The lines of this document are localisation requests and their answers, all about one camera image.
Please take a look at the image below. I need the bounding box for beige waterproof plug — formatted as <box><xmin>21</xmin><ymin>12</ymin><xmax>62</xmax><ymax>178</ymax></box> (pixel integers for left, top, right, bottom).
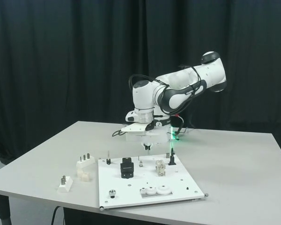
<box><xmin>154</xmin><ymin>159</ymin><xmax>167</xmax><ymax>176</ymax></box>

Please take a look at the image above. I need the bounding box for white round peg holder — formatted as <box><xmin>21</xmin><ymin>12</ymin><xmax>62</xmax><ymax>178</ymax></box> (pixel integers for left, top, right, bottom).
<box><xmin>57</xmin><ymin>177</ymin><xmax>73</xmax><ymax>194</ymax></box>

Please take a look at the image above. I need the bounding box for black USB plug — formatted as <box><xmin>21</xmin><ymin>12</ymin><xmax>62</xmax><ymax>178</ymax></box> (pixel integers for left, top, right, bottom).
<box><xmin>168</xmin><ymin>148</ymin><xmax>177</xmax><ymax>166</ymax></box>

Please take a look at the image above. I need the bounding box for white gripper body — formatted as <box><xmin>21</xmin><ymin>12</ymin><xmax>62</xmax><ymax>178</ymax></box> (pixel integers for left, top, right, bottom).
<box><xmin>125</xmin><ymin>130</ymin><xmax>169</xmax><ymax>143</ymax></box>

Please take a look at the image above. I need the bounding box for black box under table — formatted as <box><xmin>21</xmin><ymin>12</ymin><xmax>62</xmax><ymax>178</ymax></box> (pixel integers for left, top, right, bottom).
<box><xmin>63</xmin><ymin>206</ymin><xmax>136</xmax><ymax>225</ymax></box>

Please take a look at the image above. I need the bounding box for black base cable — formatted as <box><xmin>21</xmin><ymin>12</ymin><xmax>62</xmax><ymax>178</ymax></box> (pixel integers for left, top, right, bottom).
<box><xmin>111</xmin><ymin>129</ymin><xmax>127</xmax><ymax>138</ymax></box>
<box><xmin>177</xmin><ymin>126</ymin><xmax>197</xmax><ymax>137</ymax></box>

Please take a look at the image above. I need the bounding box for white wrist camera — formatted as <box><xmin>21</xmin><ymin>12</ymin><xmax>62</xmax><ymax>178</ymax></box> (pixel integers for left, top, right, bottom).
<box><xmin>125</xmin><ymin>111</ymin><xmax>137</xmax><ymax>123</ymax></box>

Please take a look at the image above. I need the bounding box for dark grey table leg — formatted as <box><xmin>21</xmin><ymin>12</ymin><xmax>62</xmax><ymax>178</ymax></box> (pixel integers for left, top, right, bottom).
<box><xmin>0</xmin><ymin>192</ymin><xmax>12</xmax><ymax>225</ymax></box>

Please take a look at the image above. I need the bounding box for black D-SUB plug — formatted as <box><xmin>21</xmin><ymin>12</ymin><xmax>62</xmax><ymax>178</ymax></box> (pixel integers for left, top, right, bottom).
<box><xmin>120</xmin><ymin>157</ymin><xmax>134</xmax><ymax>180</ymax></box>

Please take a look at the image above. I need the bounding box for black curtain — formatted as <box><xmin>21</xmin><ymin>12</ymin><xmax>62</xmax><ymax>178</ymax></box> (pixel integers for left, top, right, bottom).
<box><xmin>0</xmin><ymin>0</ymin><xmax>281</xmax><ymax>165</ymax></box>

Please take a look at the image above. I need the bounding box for white square peg holder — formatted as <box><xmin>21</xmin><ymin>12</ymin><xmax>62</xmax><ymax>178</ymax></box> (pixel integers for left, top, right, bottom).
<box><xmin>76</xmin><ymin>157</ymin><xmax>96</xmax><ymax>168</ymax></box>

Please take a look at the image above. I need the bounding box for black floor cable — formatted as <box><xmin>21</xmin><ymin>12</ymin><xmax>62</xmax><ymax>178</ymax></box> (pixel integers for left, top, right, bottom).
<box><xmin>52</xmin><ymin>205</ymin><xmax>62</xmax><ymax>225</ymax></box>

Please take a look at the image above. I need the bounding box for white task board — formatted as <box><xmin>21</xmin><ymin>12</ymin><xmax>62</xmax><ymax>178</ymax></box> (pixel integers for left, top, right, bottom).
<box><xmin>97</xmin><ymin>154</ymin><xmax>209</xmax><ymax>210</ymax></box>

